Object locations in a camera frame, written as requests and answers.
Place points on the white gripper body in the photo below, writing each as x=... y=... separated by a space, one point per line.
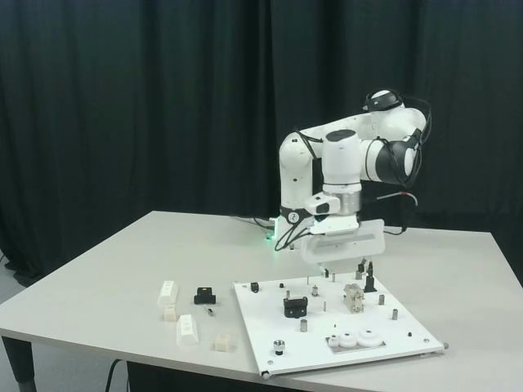
x=347 y=245

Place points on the black waterproof plug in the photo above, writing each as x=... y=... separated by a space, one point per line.
x=370 y=282

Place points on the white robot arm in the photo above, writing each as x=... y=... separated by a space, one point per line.
x=343 y=163

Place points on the dark metal bolt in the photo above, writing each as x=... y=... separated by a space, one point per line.
x=360 y=273

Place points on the beige metal connector housing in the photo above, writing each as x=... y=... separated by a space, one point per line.
x=353 y=300

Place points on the black D-SUB plug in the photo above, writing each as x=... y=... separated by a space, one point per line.
x=295 y=309
x=204 y=297

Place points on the white small gear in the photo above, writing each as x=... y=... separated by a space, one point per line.
x=334 y=341

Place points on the white medium gear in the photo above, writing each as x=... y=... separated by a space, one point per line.
x=347 y=340

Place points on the white large gear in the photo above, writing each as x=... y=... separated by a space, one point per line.
x=371 y=337

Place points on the white task board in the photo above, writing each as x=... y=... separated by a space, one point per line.
x=310 y=355

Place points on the metal BNC plug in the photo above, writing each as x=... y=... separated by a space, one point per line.
x=278 y=347

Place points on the small white cube holder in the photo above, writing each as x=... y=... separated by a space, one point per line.
x=170 y=315
x=222 y=342

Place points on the long white peg holder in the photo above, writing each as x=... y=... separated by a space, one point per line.
x=167 y=292
x=188 y=328

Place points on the black curtain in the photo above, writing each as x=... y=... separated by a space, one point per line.
x=122 y=102

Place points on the dark metal table leg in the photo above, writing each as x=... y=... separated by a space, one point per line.
x=18 y=363

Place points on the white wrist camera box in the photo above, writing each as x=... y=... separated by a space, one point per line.
x=320 y=205

